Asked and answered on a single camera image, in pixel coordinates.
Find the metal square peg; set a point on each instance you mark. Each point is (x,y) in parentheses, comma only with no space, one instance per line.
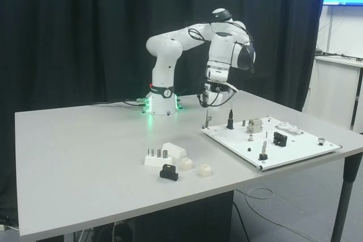
(208,121)

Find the short metal peg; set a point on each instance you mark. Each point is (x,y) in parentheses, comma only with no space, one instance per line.
(243,123)

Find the black D-SUB plug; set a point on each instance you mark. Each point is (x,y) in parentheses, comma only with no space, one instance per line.
(168,173)

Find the white medium gear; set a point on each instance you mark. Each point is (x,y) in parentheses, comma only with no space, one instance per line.
(292,128)

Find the white large gear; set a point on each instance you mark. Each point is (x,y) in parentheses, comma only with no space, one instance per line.
(283,125)

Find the white round peg holder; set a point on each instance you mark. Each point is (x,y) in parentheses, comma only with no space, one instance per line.
(153,161)

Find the white task board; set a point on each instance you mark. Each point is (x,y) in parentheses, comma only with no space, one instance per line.
(235,142)

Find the dark table leg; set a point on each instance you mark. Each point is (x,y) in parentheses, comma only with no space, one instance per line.
(346,196)

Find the very thick metal round peg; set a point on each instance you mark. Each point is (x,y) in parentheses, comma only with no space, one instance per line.
(164,154)

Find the grey rectangular connector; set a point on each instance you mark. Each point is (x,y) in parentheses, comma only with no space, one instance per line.
(253,126)

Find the black Ethernet plug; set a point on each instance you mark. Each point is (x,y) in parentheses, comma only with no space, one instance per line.
(279,139)

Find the medium metal round peg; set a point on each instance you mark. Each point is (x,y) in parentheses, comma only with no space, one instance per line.
(153,152)

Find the small cream plug holder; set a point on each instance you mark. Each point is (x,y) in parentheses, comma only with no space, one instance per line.
(205,171)
(186,165)

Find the white small gear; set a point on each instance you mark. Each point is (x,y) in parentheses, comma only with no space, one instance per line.
(299,132)

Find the grey plug with black base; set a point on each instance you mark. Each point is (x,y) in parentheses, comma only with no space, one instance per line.
(263,155)

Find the metal BNC plug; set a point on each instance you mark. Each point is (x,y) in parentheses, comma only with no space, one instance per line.
(251,138)

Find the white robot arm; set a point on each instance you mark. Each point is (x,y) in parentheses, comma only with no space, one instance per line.
(164,69)

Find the white square peg holder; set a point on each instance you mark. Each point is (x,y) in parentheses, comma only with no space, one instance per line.
(175,150)

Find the black curtain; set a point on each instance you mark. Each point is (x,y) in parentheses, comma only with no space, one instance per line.
(71,26)

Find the black USB plug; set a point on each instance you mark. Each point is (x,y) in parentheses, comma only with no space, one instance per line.
(230,123)

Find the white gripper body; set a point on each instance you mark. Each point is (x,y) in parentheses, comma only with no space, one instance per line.
(212,100)

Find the black panel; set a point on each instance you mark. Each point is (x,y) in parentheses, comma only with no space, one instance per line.
(175,219)

